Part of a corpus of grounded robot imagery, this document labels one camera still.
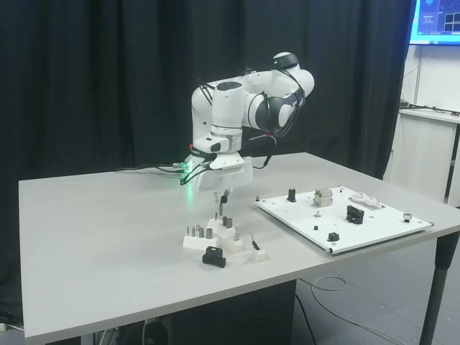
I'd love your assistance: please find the flat white mounting plate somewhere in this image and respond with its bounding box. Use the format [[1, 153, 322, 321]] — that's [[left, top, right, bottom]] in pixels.
[[209, 153, 245, 171]]

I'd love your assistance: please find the white cabinet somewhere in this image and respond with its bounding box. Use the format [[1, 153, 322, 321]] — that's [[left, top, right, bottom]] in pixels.
[[390, 106, 460, 208]]

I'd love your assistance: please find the white round peg holder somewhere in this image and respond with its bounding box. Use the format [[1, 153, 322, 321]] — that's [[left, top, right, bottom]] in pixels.
[[182, 229, 217, 249]]

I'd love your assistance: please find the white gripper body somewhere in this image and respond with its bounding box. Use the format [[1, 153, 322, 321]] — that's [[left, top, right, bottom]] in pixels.
[[193, 162, 255, 192]]

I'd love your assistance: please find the white square peg holder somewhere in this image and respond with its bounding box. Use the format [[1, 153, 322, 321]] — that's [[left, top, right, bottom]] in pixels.
[[206, 218, 237, 241]]

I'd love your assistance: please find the black D-SUB plug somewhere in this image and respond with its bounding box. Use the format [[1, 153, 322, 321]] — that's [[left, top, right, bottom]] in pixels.
[[200, 245, 229, 270]]

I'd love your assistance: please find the black table leg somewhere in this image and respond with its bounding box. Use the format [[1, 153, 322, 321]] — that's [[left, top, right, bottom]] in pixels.
[[419, 229, 452, 345]]

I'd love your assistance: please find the black cable on table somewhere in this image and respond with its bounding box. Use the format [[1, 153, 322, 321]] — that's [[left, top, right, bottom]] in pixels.
[[114, 163, 188, 175]]

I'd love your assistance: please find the grey floor cable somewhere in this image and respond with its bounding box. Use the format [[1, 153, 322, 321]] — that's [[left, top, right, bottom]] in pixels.
[[310, 275, 427, 345]]

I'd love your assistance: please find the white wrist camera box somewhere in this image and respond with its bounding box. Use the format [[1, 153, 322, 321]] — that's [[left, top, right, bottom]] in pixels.
[[195, 135, 231, 156]]

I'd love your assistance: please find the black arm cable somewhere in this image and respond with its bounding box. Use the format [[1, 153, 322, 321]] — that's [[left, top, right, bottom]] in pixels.
[[251, 66, 309, 170]]

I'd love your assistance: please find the black curtain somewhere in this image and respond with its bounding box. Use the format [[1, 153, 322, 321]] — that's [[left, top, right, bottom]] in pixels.
[[0, 0, 420, 317]]

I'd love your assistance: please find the white task board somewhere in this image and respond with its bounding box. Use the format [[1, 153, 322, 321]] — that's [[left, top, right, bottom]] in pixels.
[[253, 185, 435, 258]]

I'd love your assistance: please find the blue screen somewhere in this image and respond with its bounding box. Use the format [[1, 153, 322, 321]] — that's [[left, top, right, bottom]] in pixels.
[[408, 0, 460, 47]]

